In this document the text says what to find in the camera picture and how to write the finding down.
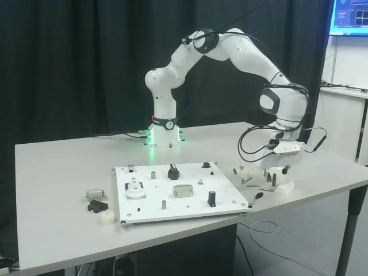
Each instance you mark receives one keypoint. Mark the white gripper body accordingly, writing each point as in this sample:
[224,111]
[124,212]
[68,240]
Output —
[276,159]

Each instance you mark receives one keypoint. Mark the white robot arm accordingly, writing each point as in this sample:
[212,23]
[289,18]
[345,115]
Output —
[164,109]

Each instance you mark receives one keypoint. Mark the white peg holder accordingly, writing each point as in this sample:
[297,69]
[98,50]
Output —
[285,187]
[279,172]

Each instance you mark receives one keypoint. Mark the metal square peg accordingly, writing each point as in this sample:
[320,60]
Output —
[273,179]
[266,189]

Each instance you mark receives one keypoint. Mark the medium metal round peg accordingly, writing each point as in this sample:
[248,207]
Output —
[164,204]

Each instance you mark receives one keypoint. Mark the large metal round peg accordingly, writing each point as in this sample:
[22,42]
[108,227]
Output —
[154,174]

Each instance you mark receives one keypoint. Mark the small white holder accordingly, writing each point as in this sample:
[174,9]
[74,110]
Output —
[245,174]

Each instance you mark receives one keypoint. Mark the white task board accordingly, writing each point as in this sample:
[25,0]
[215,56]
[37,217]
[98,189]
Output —
[187,207]

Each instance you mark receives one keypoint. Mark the black table leg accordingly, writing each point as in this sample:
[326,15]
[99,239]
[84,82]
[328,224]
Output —
[354,230]

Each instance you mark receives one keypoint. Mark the black D-SUB plug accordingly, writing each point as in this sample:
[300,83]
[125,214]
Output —
[173,171]

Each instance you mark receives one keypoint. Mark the white large gear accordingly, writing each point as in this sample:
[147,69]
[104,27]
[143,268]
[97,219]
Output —
[135,192]

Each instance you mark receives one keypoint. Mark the white medium gear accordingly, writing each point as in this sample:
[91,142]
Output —
[132,179]

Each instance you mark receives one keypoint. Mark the metal BNC plug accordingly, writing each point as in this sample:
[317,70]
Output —
[131,168]

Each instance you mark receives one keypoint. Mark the blue screen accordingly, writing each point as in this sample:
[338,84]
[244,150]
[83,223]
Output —
[349,17]

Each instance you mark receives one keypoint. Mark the white small gear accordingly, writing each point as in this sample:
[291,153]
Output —
[107,217]

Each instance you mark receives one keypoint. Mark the beige waterproof plug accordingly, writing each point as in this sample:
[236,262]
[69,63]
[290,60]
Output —
[94,194]

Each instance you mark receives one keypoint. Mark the black Ethernet plug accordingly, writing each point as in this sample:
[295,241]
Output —
[96,207]

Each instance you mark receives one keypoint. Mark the black curtain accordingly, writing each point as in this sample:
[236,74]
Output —
[57,57]

